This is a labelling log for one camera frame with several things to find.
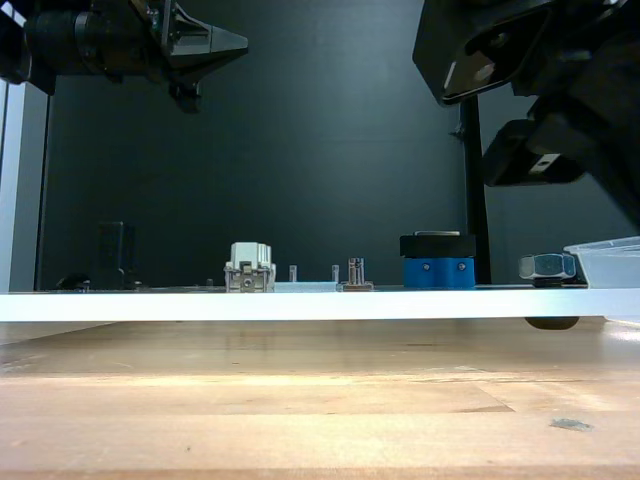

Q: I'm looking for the small silver connector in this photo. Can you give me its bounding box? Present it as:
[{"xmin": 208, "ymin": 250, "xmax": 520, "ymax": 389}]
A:
[{"xmin": 337, "ymin": 256, "xmax": 375, "ymax": 293}]

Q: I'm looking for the black wall pillar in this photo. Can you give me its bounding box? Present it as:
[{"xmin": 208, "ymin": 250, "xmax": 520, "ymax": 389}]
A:
[{"xmin": 458, "ymin": 97, "xmax": 494, "ymax": 286}]

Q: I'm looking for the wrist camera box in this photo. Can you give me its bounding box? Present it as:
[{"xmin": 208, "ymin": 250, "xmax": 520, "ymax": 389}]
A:
[{"xmin": 412, "ymin": 0, "xmax": 554, "ymax": 107}]

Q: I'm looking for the clear plastic tub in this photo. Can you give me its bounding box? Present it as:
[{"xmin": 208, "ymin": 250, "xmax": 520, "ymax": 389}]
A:
[{"xmin": 563, "ymin": 235, "xmax": 640, "ymax": 324}]

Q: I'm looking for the small black clamp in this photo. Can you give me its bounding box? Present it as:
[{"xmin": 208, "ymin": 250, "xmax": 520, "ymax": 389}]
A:
[{"xmin": 84, "ymin": 221, "xmax": 137, "ymax": 291}]

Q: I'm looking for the white board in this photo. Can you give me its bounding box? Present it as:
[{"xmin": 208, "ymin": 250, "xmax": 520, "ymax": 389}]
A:
[{"xmin": 0, "ymin": 288, "xmax": 640, "ymax": 324}]

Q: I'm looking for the black rubber foot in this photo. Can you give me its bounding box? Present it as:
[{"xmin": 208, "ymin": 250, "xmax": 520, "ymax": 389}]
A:
[{"xmin": 523, "ymin": 317, "xmax": 579, "ymax": 332}]

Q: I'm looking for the blue black connector mount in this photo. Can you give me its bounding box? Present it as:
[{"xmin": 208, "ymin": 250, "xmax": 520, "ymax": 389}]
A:
[{"xmin": 399, "ymin": 230, "xmax": 476, "ymax": 290}]

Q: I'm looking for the clear block with pins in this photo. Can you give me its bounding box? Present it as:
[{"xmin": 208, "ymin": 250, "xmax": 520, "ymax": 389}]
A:
[{"xmin": 274, "ymin": 263, "xmax": 341, "ymax": 294}]

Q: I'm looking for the silver M12 hex nut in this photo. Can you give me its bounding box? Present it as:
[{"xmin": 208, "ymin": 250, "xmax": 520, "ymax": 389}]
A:
[{"xmin": 518, "ymin": 252, "xmax": 577, "ymax": 281}]

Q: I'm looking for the grey connector housing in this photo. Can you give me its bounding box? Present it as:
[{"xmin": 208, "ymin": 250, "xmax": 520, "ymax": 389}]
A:
[{"xmin": 223, "ymin": 242, "xmax": 277, "ymax": 294}]

